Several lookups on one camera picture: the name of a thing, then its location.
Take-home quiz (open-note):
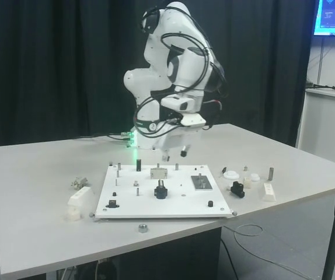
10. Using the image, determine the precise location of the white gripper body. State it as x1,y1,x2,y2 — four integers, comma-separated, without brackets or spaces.
153,125,198,153

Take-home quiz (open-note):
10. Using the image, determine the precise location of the long white peg holder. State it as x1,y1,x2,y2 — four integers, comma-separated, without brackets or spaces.
259,182,277,202
68,186,95,207

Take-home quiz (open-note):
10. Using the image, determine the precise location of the white task board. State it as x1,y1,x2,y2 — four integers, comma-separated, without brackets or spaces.
89,162,238,220

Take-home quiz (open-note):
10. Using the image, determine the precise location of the black D-SUB plug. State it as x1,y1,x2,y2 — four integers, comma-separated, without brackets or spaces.
229,181,246,198

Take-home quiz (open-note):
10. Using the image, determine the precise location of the beige waterproof plug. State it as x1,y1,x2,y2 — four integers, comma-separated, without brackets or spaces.
69,177,90,190

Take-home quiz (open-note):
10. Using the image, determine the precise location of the black cabinet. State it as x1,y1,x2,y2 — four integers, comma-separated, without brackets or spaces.
56,226,222,280

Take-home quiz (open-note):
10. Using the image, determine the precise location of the black curtain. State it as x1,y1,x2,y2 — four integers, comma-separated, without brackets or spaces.
0,0,314,263

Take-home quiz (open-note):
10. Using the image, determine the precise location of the white cabinet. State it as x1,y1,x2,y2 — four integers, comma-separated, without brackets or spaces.
296,87,335,170

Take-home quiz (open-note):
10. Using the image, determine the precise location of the dark table leg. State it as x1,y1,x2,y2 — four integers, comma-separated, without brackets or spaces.
321,191,335,280

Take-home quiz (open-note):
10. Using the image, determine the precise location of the blue screen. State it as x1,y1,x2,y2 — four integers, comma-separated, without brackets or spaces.
313,0,335,37

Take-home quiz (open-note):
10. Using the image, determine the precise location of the white camera mounting plate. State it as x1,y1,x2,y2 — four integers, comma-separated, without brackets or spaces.
181,113,207,128

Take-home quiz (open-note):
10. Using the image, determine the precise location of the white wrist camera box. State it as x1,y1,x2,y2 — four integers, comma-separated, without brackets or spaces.
160,94,195,114

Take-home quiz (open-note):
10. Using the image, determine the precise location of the black looped camera cable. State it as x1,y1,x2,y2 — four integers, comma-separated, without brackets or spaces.
134,87,186,138

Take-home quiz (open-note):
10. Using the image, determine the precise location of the black base cable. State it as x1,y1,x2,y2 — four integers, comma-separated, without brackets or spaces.
75,131,136,141

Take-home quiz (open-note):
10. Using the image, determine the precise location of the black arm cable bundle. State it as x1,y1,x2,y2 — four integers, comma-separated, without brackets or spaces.
144,0,228,97

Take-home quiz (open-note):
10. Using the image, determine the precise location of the grey floor cable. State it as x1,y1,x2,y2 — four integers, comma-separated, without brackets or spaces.
233,223,324,277

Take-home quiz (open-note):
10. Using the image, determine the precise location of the black floor cable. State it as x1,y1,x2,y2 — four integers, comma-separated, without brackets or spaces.
220,239,235,280

